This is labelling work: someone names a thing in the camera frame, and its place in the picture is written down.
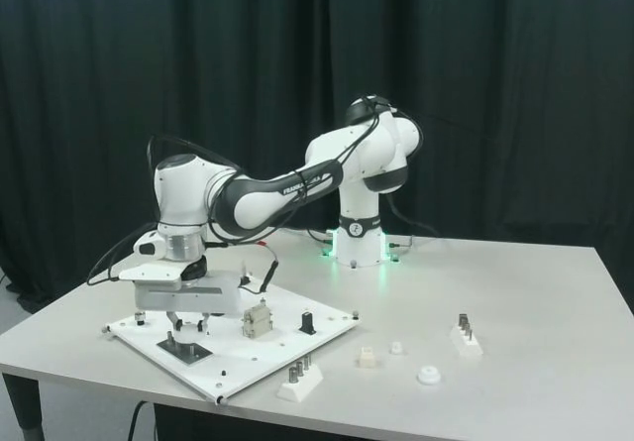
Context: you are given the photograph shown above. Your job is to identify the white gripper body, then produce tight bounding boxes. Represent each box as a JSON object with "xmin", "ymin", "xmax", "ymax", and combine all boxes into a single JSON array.
[{"xmin": 133, "ymin": 276, "xmax": 241, "ymax": 316}]

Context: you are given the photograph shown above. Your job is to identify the white large gear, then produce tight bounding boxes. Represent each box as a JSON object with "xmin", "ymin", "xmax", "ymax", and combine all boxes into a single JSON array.
[{"xmin": 173, "ymin": 325, "xmax": 202, "ymax": 352}]

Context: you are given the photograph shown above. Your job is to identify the white medium gear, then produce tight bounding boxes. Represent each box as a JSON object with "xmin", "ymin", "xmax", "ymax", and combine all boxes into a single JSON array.
[{"xmin": 415, "ymin": 364, "xmax": 443, "ymax": 386}]

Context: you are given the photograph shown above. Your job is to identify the beige rectangular connector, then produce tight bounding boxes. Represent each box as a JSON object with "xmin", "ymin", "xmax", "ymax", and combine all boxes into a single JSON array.
[{"xmin": 241, "ymin": 305, "xmax": 275, "ymax": 338}]

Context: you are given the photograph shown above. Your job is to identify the white task board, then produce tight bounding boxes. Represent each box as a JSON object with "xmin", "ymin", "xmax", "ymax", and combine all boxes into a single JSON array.
[{"xmin": 101, "ymin": 276, "xmax": 362, "ymax": 405}]

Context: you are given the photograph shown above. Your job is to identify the white round peg holder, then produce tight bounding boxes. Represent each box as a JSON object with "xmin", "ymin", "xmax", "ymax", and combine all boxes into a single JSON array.
[{"xmin": 276, "ymin": 361, "xmax": 325, "ymax": 403}]

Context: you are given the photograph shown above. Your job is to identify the black table leg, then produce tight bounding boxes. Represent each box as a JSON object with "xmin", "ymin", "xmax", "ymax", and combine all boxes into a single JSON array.
[{"xmin": 2, "ymin": 374, "xmax": 41, "ymax": 441}]

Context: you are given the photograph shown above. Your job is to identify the black curtains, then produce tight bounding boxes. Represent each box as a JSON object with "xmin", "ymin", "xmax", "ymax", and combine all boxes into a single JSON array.
[{"xmin": 0, "ymin": 0, "xmax": 634, "ymax": 308}]

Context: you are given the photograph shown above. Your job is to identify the white square peg holder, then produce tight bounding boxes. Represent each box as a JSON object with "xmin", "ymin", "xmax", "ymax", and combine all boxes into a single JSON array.
[{"xmin": 449, "ymin": 324, "xmax": 484, "ymax": 360}]

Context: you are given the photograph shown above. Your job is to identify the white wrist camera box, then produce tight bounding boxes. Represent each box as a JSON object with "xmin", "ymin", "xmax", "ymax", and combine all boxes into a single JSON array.
[{"xmin": 132, "ymin": 230, "xmax": 167, "ymax": 260}]

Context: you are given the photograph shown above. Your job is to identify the thin black rod on wire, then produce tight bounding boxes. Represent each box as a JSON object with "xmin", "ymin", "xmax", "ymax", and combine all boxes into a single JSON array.
[{"xmin": 205, "ymin": 239, "xmax": 280, "ymax": 289}]

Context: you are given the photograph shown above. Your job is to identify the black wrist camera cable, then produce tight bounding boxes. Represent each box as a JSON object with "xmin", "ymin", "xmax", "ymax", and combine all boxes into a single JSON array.
[{"xmin": 86, "ymin": 226, "xmax": 167, "ymax": 288}]

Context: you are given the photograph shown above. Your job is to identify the black cable under table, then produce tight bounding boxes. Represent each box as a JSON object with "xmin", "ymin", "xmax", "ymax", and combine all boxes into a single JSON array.
[{"xmin": 129, "ymin": 399, "xmax": 153, "ymax": 441}]

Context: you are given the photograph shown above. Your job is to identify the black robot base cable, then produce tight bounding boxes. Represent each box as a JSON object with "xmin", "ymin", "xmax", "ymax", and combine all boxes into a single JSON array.
[{"xmin": 385, "ymin": 193, "xmax": 443, "ymax": 250}]

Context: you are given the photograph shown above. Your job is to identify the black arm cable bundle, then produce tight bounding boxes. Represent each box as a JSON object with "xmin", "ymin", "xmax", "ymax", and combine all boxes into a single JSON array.
[{"xmin": 146, "ymin": 94, "xmax": 400, "ymax": 244}]

